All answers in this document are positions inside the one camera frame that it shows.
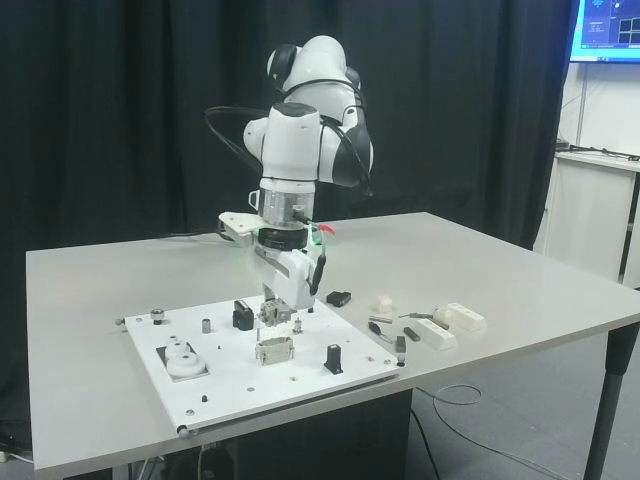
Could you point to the white medium gear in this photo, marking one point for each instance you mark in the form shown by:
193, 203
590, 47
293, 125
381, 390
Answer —
180, 353

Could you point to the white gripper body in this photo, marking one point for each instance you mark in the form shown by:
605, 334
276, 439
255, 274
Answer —
295, 277

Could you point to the black plug housing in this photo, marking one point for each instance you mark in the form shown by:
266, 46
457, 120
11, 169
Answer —
339, 298

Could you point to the metal bolt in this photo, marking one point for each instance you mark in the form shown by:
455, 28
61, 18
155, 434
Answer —
157, 316

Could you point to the white large gear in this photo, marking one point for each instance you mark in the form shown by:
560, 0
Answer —
189, 368

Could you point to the white cabinet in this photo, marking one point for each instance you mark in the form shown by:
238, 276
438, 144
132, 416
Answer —
590, 220

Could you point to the grey metal waterproof plug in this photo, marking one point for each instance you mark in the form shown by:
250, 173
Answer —
273, 317

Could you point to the white small gear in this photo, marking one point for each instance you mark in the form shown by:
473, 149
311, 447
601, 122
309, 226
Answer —
176, 343

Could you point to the black curtains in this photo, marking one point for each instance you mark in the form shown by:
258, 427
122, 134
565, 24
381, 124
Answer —
125, 100

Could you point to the long white holder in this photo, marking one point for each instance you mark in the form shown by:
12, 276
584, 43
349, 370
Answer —
469, 317
437, 336

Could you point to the metal square peg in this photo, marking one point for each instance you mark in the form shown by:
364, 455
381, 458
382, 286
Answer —
400, 345

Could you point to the small white holder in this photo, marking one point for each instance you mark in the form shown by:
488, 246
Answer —
382, 304
442, 316

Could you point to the black bar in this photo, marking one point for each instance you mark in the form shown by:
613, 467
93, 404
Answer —
411, 334

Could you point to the thin metal pin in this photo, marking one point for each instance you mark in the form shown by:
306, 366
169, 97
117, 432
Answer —
417, 315

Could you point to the metal BNC plug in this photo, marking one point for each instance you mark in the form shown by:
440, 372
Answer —
298, 326

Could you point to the white task board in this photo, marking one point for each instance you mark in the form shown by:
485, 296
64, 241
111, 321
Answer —
240, 380

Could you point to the metal round peg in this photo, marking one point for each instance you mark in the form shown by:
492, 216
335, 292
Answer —
381, 318
205, 325

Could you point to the black rod with red tag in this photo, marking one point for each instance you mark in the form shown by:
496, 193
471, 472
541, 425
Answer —
317, 272

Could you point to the black D-SUB plug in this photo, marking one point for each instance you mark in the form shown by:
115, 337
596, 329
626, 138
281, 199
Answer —
242, 316

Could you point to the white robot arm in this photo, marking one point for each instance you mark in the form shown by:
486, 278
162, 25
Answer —
292, 145

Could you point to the grey table leg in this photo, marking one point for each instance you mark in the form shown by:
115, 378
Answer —
606, 395

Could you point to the black USB plug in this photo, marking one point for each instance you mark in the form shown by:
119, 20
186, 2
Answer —
334, 360

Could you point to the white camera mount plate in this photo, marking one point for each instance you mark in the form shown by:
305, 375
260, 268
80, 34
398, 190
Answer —
240, 225

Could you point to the blue screen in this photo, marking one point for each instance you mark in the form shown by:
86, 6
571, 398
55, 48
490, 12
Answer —
607, 30

